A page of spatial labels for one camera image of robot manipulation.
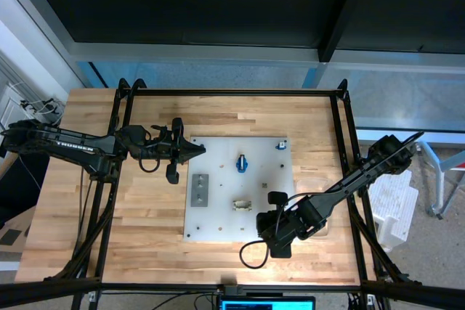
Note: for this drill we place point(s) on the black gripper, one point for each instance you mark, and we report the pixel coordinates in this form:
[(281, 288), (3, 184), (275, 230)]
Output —
[(281, 251), (173, 175)]

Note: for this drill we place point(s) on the beige connector housing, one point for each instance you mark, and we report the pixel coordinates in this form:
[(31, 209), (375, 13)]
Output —
[(240, 205)]

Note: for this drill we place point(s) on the white taskboard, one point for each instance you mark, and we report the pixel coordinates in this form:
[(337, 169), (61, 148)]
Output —
[(225, 150)]

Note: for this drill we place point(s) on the small blue white connector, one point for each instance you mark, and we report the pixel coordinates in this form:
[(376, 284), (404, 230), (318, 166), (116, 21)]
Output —
[(279, 147)]

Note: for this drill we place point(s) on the grey plate with posts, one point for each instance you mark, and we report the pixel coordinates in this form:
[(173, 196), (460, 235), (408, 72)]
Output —
[(205, 194)]

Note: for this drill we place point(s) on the clear plastic tub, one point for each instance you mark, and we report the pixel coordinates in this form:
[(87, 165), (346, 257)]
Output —
[(309, 183)]

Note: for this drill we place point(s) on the laptop screen with blue edge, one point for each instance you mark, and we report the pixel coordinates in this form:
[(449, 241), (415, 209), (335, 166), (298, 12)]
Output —
[(265, 304)]

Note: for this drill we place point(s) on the white plastic crate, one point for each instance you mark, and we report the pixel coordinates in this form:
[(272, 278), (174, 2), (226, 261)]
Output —
[(396, 208)]

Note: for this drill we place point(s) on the brown cardboard sheet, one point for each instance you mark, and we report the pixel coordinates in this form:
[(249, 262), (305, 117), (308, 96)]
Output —
[(14, 223)]

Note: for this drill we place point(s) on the grey red metal stand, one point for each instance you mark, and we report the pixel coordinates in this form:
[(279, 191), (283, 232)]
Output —
[(456, 166)]

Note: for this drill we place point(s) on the blue connector mount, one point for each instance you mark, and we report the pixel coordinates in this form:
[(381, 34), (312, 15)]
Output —
[(238, 166)]

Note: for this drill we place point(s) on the small black camera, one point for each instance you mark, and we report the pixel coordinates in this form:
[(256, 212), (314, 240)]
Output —
[(229, 286)]

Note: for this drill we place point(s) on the black aluminium frame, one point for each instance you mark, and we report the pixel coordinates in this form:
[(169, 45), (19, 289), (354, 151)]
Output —
[(232, 93)]

